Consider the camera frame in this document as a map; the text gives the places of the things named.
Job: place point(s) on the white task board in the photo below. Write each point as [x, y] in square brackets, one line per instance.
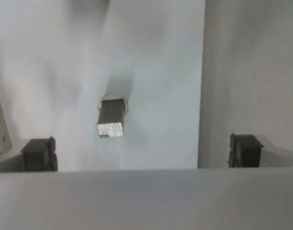
[160, 72]

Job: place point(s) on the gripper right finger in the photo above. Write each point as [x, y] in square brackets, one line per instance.
[247, 153]

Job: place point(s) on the metal square peg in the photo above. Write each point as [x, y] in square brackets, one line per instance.
[111, 119]

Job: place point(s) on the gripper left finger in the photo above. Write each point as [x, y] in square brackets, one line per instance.
[38, 155]

